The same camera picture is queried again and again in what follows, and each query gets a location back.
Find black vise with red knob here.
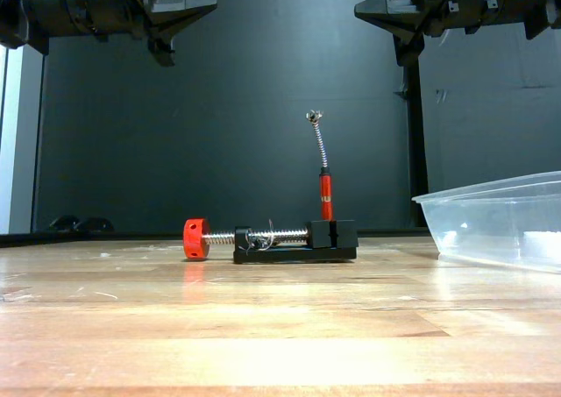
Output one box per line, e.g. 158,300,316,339
181,216,359,266

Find clear plastic tub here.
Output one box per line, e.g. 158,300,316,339
411,170,561,276

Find tangled thin silver wire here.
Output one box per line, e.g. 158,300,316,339
243,217,282,255

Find black curved frame bracket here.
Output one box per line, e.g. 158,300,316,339
78,216,116,233
47,215,81,233

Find red RCA plug with spring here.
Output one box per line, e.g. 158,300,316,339
304,109,334,202

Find black wall pillar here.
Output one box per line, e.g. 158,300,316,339
405,63,430,231

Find white foam pad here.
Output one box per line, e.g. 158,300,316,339
521,229,561,265

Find black aluminium frame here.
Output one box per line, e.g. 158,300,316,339
0,229,439,248

